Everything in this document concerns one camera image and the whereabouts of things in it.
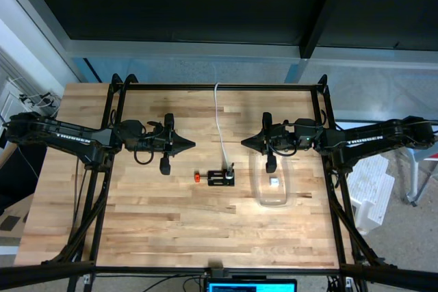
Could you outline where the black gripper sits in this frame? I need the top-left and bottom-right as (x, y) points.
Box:
(241, 112), (296, 174)
(143, 113), (196, 176)

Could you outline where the clear plastic container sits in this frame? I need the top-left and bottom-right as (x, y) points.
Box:
(252, 153), (298, 208)

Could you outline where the black vise with orange knob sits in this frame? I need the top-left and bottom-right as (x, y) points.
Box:
(194, 168), (237, 187)

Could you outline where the white foam block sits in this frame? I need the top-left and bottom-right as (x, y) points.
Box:
(346, 153), (397, 237)

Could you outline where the laptop screen with blue edge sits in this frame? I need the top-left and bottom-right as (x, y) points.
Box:
(204, 278), (298, 292)

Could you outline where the brown cardboard box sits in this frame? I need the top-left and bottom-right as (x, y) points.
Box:
(0, 192), (36, 239)

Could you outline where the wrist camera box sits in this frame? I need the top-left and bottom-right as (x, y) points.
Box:
(273, 122), (296, 146)

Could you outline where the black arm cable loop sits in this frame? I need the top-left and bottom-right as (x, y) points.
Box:
(133, 147), (154, 165)

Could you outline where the white power cable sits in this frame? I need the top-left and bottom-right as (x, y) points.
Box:
(213, 81), (234, 172)

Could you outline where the black metal frame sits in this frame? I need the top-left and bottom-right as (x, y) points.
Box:
(0, 72), (438, 292)

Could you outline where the black table-level camera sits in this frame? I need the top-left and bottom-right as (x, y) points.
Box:
(205, 261), (229, 278)

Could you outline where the black and white cable bundle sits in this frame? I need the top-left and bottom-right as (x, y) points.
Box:
(6, 78), (60, 109)

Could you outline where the grey metal chair frame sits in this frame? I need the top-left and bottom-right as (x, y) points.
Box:
(400, 148), (438, 208)

